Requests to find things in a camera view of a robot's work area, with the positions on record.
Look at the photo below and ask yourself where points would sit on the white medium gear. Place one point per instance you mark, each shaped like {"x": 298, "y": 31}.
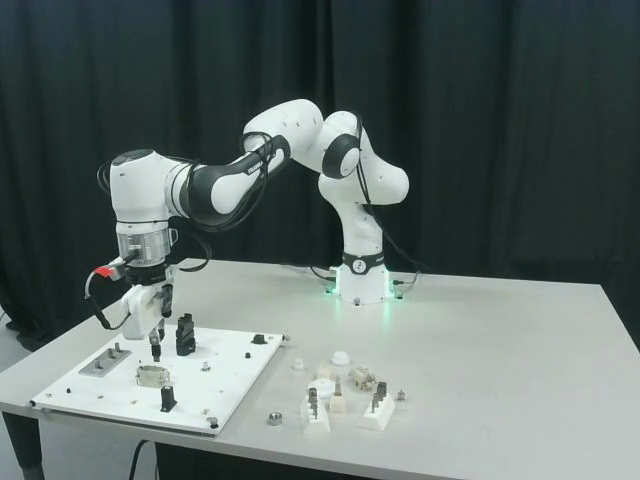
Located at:
{"x": 340, "y": 358}

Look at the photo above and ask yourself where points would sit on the dark table leg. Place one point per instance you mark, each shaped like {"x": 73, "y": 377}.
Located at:
{"x": 22, "y": 445}

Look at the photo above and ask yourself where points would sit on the black curtain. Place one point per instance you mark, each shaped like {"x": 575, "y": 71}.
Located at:
{"x": 450, "y": 100}

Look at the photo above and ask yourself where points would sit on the white plug holder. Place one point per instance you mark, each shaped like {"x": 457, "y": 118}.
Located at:
{"x": 325, "y": 371}
{"x": 337, "y": 404}

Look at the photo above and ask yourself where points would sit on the dark Ethernet plug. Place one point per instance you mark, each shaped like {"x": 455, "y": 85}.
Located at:
{"x": 338, "y": 385}

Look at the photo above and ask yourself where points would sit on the large metal round peg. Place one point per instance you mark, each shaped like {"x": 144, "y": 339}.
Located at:
{"x": 313, "y": 396}

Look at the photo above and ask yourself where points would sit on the metal BNC plug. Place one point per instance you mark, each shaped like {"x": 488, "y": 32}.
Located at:
{"x": 400, "y": 396}

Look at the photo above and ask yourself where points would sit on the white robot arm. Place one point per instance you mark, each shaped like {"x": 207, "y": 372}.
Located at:
{"x": 360, "y": 225}

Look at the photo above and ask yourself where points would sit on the white large gear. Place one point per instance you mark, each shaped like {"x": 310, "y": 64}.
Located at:
{"x": 325, "y": 390}

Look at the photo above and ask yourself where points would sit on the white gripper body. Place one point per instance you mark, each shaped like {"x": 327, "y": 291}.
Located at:
{"x": 137, "y": 315}

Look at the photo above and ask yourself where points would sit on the white task board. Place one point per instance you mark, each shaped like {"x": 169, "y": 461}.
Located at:
{"x": 225, "y": 380}

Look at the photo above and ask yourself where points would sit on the white square peg holder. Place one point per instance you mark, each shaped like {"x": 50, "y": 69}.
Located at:
{"x": 377, "y": 419}

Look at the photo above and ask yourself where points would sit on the white round peg holder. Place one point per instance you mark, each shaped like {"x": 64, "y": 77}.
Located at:
{"x": 314, "y": 424}

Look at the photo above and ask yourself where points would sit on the large metal square peg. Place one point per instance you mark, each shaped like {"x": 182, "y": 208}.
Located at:
{"x": 383, "y": 390}

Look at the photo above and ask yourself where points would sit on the metal hex nut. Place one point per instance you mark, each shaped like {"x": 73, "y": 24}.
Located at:
{"x": 273, "y": 418}

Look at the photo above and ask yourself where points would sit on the black D-SUB plug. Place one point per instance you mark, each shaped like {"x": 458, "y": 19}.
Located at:
{"x": 185, "y": 340}

